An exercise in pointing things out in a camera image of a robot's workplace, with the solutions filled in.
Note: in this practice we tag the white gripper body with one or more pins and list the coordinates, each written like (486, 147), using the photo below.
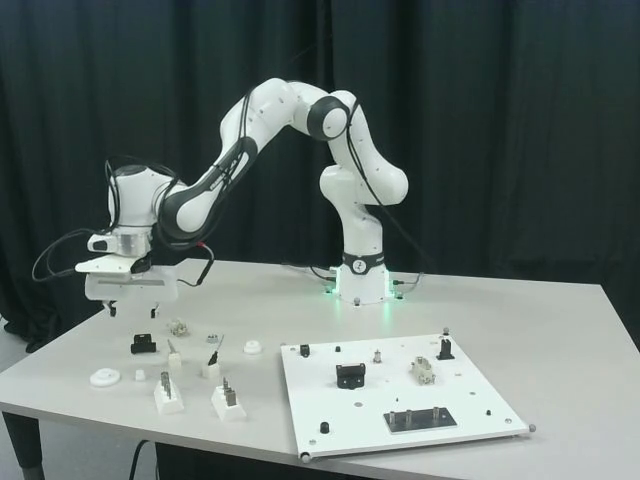
(130, 290)

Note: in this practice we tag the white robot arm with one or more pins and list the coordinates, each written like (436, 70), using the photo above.
(360, 220)

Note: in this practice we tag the black D-SUB plug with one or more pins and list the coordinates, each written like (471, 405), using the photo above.
(142, 346)

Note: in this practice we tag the flat white mounting plate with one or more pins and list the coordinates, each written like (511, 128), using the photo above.
(102, 265)

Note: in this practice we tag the metal USB plug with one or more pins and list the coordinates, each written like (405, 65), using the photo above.
(172, 346)

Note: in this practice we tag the white USB plug holder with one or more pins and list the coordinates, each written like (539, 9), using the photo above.
(174, 360)

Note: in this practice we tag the white small gear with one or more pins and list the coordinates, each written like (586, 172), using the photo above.
(140, 374)

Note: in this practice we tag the metal bolt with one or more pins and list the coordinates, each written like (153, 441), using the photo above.
(211, 339)

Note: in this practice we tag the large metal round peg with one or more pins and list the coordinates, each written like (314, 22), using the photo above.
(165, 379)

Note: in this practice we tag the white large gear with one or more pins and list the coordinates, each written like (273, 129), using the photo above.
(104, 378)

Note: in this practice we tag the white Ethernet plug holder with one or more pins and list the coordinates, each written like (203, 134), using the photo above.
(210, 371)

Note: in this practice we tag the black rod with red tag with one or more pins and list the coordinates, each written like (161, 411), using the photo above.
(201, 245)

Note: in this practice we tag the white round peg holder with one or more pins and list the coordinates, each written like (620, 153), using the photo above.
(167, 404)

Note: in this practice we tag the white medium gear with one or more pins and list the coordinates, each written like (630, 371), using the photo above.
(252, 348)

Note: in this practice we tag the large metal square peg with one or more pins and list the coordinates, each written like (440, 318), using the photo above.
(232, 398)

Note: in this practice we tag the white square peg holder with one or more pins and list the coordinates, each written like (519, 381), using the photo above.
(229, 412)

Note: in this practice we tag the dark table leg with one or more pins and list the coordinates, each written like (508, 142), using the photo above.
(22, 445)

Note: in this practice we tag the black box under table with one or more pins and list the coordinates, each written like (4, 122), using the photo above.
(225, 465)

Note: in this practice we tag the white task board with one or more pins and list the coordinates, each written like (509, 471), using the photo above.
(310, 400)

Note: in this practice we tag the black curtain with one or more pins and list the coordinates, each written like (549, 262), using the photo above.
(500, 100)

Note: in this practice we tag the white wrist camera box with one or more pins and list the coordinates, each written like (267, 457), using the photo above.
(100, 243)

